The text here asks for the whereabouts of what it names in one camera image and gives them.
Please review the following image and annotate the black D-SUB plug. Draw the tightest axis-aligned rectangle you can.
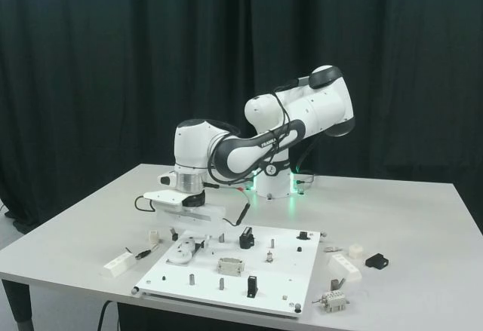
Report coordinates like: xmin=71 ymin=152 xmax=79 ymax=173
xmin=365 ymin=253 xmax=390 ymax=271

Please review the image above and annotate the white task board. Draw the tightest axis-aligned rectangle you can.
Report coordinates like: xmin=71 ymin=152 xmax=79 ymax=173
xmin=129 ymin=225 xmax=326 ymax=308

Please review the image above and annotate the white holder with holes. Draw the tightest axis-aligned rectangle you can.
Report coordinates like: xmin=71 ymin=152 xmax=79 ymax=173
xmin=327 ymin=253 xmax=363 ymax=283
xmin=101 ymin=250 xmax=138 ymax=279

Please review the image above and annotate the dark table leg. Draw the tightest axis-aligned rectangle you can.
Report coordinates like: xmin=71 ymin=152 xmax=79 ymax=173
xmin=0 ymin=279 xmax=32 ymax=331

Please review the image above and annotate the white large gear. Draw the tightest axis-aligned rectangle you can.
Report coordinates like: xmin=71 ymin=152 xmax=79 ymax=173
xmin=166 ymin=248 xmax=195 ymax=267

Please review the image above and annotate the black curtain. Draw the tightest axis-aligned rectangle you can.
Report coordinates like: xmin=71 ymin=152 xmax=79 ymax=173
xmin=0 ymin=0 xmax=483 ymax=231

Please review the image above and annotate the black USB plug with cable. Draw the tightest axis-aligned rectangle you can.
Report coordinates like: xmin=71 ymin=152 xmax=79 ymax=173
xmin=135 ymin=245 xmax=162 ymax=261

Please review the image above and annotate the black cable at arm foot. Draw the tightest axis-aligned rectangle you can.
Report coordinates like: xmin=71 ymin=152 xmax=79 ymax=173
xmin=294 ymin=171 xmax=317 ymax=197

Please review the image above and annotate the thin black rod on wire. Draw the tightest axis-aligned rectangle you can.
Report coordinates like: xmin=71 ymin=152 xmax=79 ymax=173
xmin=221 ymin=185 xmax=253 ymax=228

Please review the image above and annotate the white medium gear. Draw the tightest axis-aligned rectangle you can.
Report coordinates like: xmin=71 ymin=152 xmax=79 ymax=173
xmin=176 ymin=235 xmax=198 ymax=253

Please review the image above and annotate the black cable under table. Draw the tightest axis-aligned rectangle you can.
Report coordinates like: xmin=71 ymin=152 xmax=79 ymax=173
xmin=98 ymin=299 xmax=119 ymax=331

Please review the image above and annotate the black camera cable loop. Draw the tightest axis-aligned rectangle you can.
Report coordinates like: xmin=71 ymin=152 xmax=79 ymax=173
xmin=134 ymin=194 xmax=158 ymax=213

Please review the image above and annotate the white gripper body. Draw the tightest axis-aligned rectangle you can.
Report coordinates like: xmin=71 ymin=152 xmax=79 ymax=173
xmin=156 ymin=204 xmax=229 ymax=233

